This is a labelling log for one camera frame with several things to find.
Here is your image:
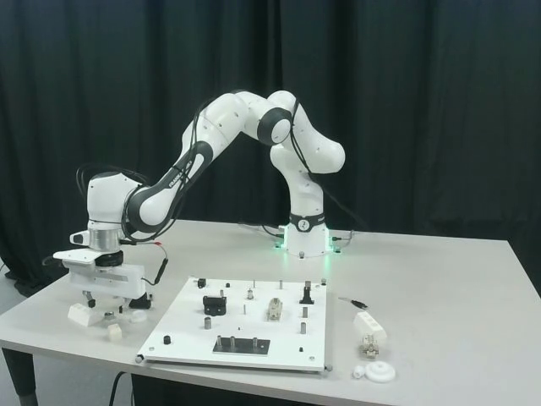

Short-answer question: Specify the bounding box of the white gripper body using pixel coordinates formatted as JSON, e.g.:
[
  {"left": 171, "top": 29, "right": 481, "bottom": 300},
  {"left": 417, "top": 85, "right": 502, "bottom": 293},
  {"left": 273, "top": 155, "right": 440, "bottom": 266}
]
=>
[{"left": 62, "top": 260, "right": 145, "bottom": 300}]

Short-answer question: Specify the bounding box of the white rectangular peg holder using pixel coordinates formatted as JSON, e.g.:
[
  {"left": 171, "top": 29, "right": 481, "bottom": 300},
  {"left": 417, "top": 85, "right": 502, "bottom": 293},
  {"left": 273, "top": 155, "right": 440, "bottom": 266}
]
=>
[
  {"left": 352, "top": 311, "right": 388, "bottom": 342},
  {"left": 68, "top": 302, "right": 104, "bottom": 328}
]

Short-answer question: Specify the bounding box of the black D-SUB plug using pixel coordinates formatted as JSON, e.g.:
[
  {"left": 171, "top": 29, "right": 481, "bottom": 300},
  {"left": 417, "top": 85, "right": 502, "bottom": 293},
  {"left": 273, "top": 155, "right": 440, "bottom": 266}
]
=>
[{"left": 129, "top": 291, "right": 153, "bottom": 310}]

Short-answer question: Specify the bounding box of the dark table leg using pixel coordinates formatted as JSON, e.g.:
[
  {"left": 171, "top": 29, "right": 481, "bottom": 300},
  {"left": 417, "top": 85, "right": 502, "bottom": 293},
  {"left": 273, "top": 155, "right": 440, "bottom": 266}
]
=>
[{"left": 2, "top": 348, "right": 35, "bottom": 406}]

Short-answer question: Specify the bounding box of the white task board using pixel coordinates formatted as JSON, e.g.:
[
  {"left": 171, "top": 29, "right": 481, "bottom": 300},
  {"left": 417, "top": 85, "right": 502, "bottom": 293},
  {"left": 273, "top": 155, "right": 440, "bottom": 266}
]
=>
[{"left": 135, "top": 277, "right": 335, "bottom": 373}]

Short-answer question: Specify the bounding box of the black curtain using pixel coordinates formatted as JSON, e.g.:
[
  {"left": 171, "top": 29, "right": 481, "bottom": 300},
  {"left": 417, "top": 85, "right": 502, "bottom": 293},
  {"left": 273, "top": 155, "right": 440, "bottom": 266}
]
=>
[{"left": 0, "top": 0, "right": 541, "bottom": 297}]

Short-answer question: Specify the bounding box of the white large gear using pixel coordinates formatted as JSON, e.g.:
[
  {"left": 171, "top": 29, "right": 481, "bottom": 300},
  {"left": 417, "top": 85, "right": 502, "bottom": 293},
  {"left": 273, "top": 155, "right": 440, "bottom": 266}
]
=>
[{"left": 363, "top": 362, "right": 398, "bottom": 384}]

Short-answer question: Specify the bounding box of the black floor cable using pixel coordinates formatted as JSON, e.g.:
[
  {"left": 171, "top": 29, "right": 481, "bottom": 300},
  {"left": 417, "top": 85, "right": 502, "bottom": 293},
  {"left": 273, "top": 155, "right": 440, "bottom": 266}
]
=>
[{"left": 110, "top": 370, "right": 128, "bottom": 406}]

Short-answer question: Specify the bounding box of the black base cable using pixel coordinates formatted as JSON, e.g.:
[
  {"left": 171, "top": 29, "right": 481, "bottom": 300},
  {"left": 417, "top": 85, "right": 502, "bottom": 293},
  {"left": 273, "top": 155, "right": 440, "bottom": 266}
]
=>
[{"left": 238, "top": 222, "right": 285, "bottom": 238}]

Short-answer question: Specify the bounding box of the black plug with short cable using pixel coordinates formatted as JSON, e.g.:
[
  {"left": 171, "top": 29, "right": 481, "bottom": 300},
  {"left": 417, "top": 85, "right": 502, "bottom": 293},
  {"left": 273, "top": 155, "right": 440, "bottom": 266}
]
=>
[{"left": 337, "top": 295, "right": 369, "bottom": 309}]

